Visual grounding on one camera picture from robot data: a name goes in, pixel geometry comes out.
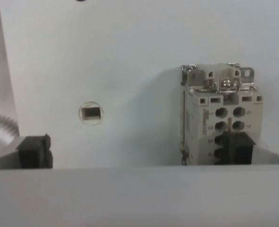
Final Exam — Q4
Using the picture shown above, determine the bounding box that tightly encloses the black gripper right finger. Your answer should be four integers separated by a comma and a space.
220, 131, 279, 166

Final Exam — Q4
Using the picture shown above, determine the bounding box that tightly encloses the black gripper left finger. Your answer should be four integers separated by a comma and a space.
0, 133, 53, 170

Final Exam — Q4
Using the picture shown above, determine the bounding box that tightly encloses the white task board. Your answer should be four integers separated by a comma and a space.
0, 0, 279, 169

